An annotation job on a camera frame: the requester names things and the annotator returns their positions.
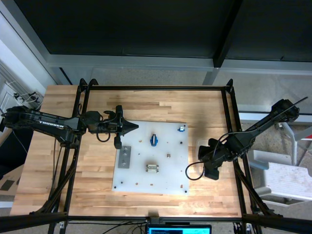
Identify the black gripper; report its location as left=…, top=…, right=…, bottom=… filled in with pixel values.
left=198, top=138, right=224, bottom=181
left=107, top=105, right=139, bottom=150

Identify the grey HAN10-E connector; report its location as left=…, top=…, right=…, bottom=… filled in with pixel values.
left=145, top=164, right=160, bottom=174

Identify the clear plastic tub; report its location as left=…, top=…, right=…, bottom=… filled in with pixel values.
left=195, top=137, right=221, bottom=182

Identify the blue clamp with metal bar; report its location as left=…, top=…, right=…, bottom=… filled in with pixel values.
left=149, top=133, right=159, bottom=148

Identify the grey metal plate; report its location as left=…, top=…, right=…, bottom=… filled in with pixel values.
left=117, top=145, right=132, bottom=169

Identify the white mounting board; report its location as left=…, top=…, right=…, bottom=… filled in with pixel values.
left=111, top=119, right=191, bottom=196

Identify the laptop with blue screen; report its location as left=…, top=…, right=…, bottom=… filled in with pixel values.
left=145, top=224, right=212, bottom=234

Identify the white step stool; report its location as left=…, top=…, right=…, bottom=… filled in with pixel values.
left=248, top=148, right=312, bottom=208

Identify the white metal tube stand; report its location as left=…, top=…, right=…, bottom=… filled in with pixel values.
left=274, top=120, right=312, bottom=169

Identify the cardboard box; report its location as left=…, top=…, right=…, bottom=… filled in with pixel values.
left=0, top=164, right=25, bottom=195

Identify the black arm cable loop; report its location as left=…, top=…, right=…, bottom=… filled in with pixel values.
left=185, top=161, right=206, bottom=181
left=96, top=126, right=112, bottom=143

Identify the black aluminium frame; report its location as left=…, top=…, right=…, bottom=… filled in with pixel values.
left=0, top=78, right=312, bottom=234

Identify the small black camera box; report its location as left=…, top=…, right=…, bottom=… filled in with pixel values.
left=148, top=211, right=163, bottom=224

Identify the power strip with cables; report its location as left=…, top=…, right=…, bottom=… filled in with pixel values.
left=13, top=91, right=44, bottom=108

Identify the black overhead post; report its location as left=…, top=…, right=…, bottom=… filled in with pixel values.
left=213, top=0, right=244, bottom=68

